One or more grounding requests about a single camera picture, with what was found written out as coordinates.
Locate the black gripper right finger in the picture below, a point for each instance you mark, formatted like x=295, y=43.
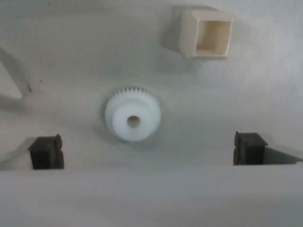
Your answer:
x=251, y=149

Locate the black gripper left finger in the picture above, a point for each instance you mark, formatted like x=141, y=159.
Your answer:
x=45, y=153

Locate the white medium gear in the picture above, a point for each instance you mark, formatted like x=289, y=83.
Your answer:
x=123, y=113

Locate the white square peg holder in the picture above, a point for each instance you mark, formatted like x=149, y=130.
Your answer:
x=189, y=35

